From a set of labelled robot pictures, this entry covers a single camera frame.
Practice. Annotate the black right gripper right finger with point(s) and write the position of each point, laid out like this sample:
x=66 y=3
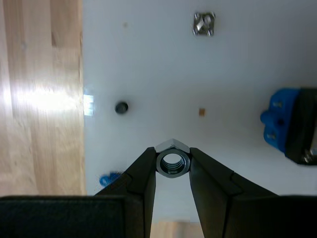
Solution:
x=210 y=198

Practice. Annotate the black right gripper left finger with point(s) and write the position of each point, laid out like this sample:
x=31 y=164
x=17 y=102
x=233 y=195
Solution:
x=141 y=188

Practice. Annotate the silver M12 hex nut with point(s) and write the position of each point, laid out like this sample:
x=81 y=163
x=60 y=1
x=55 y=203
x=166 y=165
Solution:
x=173 y=146

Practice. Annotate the small blue connector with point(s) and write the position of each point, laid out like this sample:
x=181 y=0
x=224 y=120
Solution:
x=109 y=179

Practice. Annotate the black M12 bolt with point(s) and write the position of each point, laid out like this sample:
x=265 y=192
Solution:
x=121 y=107

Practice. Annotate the blue and black connector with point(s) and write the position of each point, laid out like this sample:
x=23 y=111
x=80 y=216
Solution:
x=280 y=124

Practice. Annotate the white board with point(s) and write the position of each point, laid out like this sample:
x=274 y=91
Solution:
x=223 y=74

